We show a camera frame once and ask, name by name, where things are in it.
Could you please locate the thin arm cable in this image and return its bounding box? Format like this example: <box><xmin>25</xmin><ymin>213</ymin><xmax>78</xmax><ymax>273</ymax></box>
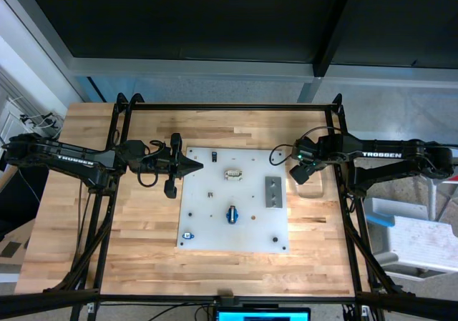
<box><xmin>302</xmin><ymin>126</ymin><xmax>341</xmax><ymax>139</ymax></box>

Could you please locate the cardboard box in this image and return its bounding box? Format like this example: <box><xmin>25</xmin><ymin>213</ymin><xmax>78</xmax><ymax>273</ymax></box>
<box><xmin>0</xmin><ymin>219</ymin><xmax>39</xmax><ymax>267</ymax></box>

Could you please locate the arm cable loop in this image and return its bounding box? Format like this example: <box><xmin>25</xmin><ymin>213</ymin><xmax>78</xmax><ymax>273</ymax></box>
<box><xmin>137</xmin><ymin>139</ymin><xmax>166</xmax><ymax>188</ymax></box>
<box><xmin>270</xmin><ymin>142</ymin><xmax>296</xmax><ymax>167</ymax></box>

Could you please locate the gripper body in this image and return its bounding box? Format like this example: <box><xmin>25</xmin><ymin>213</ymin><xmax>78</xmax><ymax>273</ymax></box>
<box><xmin>288</xmin><ymin>137</ymin><xmax>328</xmax><ymax>185</ymax></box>
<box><xmin>138</xmin><ymin>133</ymin><xmax>184</xmax><ymax>199</ymax></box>

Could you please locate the white board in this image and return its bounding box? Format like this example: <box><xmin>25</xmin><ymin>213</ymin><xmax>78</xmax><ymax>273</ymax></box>
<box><xmin>176</xmin><ymin>146</ymin><xmax>291</xmax><ymax>254</ymax></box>

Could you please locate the white cable bundle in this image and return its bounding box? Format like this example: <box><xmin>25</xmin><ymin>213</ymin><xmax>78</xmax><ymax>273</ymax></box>
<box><xmin>17</xmin><ymin>110</ymin><xmax>64</xmax><ymax>132</ymax></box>

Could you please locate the white step stool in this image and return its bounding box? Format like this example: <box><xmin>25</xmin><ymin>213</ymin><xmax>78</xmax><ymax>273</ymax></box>
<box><xmin>366</xmin><ymin>196</ymin><xmax>458</xmax><ymax>282</ymax></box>

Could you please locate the blue round mount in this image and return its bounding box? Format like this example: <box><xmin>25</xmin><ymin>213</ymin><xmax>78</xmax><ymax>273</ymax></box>
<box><xmin>225</xmin><ymin>206</ymin><xmax>242</xmax><ymax>227</ymax></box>

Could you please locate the clear plastic tub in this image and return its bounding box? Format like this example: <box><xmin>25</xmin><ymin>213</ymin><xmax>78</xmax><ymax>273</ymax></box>
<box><xmin>290</xmin><ymin>144</ymin><xmax>327</xmax><ymax>199</ymax></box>

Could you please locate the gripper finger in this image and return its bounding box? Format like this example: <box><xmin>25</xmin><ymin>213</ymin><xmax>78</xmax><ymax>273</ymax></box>
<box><xmin>178</xmin><ymin>149</ymin><xmax>205</xmax><ymax>167</ymax></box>
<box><xmin>177</xmin><ymin>165</ymin><xmax>205</xmax><ymax>181</ymax></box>

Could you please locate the grey aluminium window frame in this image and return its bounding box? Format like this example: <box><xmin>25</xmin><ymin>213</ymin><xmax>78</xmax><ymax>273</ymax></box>
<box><xmin>0</xmin><ymin>0</ymin><xmax>458</xmax><ymax>89</ymax></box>

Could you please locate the screen with blue edge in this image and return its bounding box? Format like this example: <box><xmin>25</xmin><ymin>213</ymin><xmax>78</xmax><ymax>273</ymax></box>
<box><xmin>213</xmin><ymin>306</ymin><xmax>312</xmax><ymax>321</ymax></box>

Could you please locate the grey slotted block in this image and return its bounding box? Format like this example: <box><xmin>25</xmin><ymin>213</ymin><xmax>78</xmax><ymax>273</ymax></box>
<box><xmin>265</xmin><ymin>176</ymin><xmax>284</xmax><ymax>209</ymax></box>

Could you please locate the black aluminium frame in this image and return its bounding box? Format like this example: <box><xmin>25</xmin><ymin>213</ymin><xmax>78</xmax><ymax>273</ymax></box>
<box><xmin>0</xmin><ymin>92</ymin><xmax>458</xmax><ymax>321</ymax></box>

